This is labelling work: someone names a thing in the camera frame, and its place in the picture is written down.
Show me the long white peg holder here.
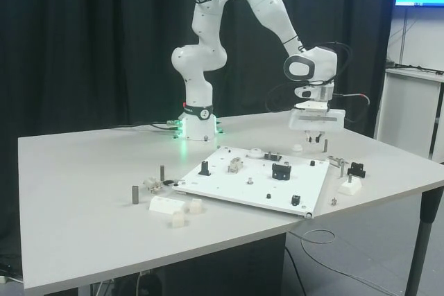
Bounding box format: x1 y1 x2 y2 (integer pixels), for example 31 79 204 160
149 195 186 214

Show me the small white holder block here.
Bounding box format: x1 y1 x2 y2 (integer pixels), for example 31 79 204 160
187 198 205 214
169 211 187 229

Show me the white holder with peg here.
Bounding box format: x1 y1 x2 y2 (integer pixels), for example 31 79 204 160
337 175 364 196

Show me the black curtain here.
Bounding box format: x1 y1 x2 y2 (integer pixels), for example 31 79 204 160
0 0 407 265

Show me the grey cable loop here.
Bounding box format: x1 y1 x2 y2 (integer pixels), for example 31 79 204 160
293 229 351 269

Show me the metal bolt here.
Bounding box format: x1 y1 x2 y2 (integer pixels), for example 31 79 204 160
327 155 350 168

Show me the white plug with cable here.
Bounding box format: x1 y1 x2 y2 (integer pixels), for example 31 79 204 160
143 177 186 193

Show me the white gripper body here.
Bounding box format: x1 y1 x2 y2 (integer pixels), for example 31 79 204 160
288 108 346 134

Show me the black base cable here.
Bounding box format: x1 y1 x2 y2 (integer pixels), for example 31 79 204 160
110 121 181 132

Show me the grey table leg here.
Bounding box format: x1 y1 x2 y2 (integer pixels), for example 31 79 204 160
404 183 444 296

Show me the white cabinet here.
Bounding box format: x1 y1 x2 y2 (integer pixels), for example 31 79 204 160
377 67 444 164

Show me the white task board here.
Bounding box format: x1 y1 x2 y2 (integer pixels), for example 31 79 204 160
172 146 330 220

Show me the black D-SUB plug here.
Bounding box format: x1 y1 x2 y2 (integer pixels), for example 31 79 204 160
347 162 368 177

